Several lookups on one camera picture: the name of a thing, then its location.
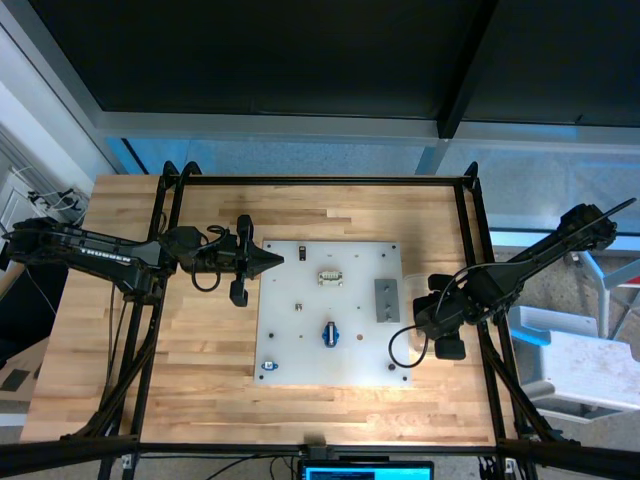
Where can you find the blue square socket base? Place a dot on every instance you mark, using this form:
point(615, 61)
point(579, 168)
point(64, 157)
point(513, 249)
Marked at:
point(262, 366)

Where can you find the black table-level camera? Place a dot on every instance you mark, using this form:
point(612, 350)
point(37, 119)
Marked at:
point(316, 446)

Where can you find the grey metal block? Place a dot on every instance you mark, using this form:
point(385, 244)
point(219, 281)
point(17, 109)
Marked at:
point(393, 300)

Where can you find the black block with silver top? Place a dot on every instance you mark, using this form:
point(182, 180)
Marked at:
point(330, 334)

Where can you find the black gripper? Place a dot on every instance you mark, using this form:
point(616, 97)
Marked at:
point(450, 347)
point(242, 292)

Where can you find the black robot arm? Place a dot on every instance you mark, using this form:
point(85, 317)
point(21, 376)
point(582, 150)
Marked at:
point(100, 252)
point(540, 250)

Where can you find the cardboard box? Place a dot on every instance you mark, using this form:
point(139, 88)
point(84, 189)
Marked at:
point(20, 367)

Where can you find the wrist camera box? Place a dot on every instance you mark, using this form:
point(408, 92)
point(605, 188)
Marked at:
point(424, 312)

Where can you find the white task board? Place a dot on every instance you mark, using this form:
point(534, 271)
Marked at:
point(350, 360)

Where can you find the blue round holder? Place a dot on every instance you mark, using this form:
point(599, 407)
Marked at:
point(323, 336)

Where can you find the laptop screen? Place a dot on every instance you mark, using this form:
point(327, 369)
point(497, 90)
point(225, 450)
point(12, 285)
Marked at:
point(365, 472)

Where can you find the clear plastic tub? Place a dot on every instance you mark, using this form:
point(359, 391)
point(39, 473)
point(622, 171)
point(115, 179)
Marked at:
point(411, 285)

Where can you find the black metal frame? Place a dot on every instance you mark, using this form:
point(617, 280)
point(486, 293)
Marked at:
point(320, 181)

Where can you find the white connector housing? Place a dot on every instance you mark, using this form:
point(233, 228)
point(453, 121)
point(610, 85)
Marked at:
point(331, 278)

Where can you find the white step stool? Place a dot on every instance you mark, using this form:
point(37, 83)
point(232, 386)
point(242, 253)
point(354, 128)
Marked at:
point(585, 370)

